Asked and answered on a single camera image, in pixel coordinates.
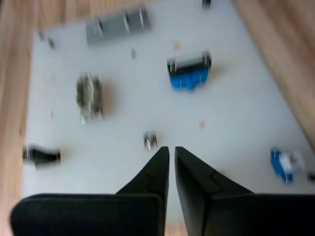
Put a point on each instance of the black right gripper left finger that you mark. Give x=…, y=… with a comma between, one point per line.
x=98, y=214

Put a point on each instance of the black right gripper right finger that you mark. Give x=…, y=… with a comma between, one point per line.
x=233, y=214

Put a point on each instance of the small silver metal connector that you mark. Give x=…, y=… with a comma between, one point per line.
x=150, y=140

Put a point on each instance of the beige connector hub socket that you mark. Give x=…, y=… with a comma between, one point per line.
x=89, y=98

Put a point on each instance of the small blue white socket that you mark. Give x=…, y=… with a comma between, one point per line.
x=285, y=164

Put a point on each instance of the white plastic board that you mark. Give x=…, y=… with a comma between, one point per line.
x=135, y=86

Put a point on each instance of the silver metal bar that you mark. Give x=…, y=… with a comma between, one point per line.
x=189, y=61

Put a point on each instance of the black board screw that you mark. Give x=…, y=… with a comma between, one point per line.
x=51, y=43

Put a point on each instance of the grey metal plate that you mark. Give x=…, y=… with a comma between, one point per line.
x=115, y=29

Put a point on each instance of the silver metal peg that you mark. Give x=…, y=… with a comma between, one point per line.
x=126, y=23
x=98, y=27
x=141, y=16

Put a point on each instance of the black plastic bracket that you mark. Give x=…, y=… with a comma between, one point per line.
x=40, y=156

